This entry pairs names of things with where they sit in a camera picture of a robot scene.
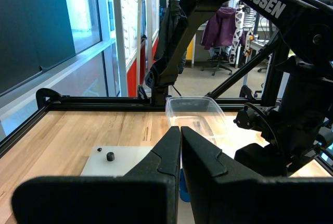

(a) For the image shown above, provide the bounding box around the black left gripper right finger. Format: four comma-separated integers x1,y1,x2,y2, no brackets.
181,126,333,224

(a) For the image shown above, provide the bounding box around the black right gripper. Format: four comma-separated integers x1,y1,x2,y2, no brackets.
235,104,333,178

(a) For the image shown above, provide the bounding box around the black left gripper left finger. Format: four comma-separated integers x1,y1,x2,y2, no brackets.
11,126,182,224

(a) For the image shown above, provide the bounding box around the white board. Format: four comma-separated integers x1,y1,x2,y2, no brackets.
80,145,155,178

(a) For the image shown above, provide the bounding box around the blue and black connector socket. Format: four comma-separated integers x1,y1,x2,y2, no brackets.
178,168,192,203

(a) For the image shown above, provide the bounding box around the black office chair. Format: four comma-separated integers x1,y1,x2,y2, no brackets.
200,44,234,77

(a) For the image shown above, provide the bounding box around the clear plastic tub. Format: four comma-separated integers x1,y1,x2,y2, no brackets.
165,95,228,144

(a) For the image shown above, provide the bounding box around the white lattice structure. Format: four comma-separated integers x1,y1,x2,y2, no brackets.
228,7,247,66

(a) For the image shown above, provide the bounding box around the purple jacket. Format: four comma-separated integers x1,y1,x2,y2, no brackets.
200,6,247,52

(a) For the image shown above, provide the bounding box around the black hanging jacket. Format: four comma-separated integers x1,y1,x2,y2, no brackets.
153,0,188,79

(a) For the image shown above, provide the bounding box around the black metal frame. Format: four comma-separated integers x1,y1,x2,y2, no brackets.
0,33,333,169

